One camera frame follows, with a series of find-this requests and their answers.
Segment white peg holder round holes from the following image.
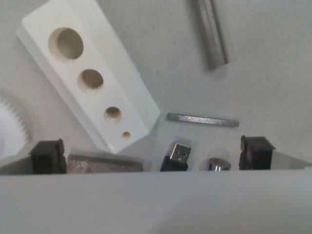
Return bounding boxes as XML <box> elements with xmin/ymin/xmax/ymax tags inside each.
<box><xmin>16</xmin><ymin>0</ymin><xmax>161</xmax><ymax>154</ymax></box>

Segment large grey metal peg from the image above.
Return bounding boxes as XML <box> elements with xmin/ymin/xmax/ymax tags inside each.
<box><xmin>192</xmin><ymin>0</ymin><xmax>230</xmax><ymax>72</ymax></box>

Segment shiny metal round peg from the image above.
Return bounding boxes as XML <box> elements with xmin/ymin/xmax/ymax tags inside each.
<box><xmin>208</xmin><ymin>157</ymin><xmax>232</xmax><ymax>172</ymax></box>

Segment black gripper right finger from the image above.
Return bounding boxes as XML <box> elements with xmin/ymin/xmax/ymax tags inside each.
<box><xmin>238</xmin><ymin>135</ymin><xmax>312</xmax><ymax>171</ymax></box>

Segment white large gear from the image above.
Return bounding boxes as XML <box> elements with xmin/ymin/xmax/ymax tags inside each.
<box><xmin>0</xmin><ymin>98</ymin><xmax>33</xmax><ymax>161</ymax></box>

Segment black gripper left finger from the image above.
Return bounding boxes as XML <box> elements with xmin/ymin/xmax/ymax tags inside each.
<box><xmin>0</xmin><ymin>138</ymin><xmax>67</xmax><ymax>175</ymax></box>

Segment rough metal square peg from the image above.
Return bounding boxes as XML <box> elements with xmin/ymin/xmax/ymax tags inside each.
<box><xmin>66</xmin><ymin>153</ymin><xmax>144</xmax><ymax>175</ymax></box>

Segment black USB plug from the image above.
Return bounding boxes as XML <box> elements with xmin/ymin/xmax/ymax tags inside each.
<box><xmin>159</xmin><ymin>142</ymin><xmax>192</xmax><ymax>172</ymax></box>

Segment thin metal square peg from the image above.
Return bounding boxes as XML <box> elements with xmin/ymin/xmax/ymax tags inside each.
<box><xmin>166</xmin><ymin>112</ymin><xmax>240</xmax><ymax>128</ymax></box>

